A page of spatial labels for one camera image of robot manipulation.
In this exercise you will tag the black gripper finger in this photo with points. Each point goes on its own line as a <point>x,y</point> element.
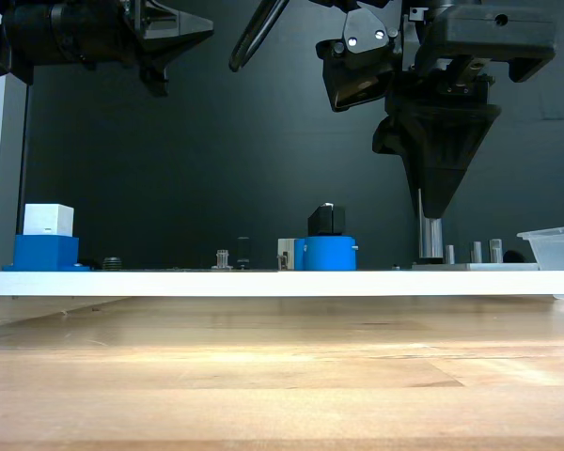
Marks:
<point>169,47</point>
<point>178,23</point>
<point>446,150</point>
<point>385,136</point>

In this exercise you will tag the silver 16mm metal cylinder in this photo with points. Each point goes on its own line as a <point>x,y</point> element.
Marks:
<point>431,237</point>

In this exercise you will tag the white taskboard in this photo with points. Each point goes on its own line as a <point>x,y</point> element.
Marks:
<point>263,283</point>

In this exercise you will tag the black clamp block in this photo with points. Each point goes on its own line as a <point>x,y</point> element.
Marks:
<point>326,221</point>

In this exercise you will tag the thin metal peg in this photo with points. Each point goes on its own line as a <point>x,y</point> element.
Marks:
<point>449,253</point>

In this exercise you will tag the medium metal peg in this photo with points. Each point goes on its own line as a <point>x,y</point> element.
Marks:
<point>476,252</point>

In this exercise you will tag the thick metal peg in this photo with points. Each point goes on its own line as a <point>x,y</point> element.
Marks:
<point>496,250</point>

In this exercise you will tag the grey metal peg plate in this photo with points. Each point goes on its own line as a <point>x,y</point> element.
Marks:
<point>479,267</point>

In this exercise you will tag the blue round holder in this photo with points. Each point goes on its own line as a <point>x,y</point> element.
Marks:
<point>329,253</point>

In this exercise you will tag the beige multi-pin connector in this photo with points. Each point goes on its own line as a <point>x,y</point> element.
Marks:
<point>286,246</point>

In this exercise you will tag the clear plastic tub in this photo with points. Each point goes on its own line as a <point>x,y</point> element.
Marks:
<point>559,249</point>

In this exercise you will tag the white square block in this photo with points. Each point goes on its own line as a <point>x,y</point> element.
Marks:
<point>47,218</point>

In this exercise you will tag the black knurled knob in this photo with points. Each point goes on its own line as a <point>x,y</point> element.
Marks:
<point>113,263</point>

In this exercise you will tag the small silver connector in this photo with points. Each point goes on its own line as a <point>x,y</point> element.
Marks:
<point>222,259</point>

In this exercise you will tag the blue square holder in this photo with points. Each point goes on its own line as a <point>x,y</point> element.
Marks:
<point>42,253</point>

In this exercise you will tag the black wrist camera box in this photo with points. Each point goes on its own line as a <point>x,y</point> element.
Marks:
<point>357,80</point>

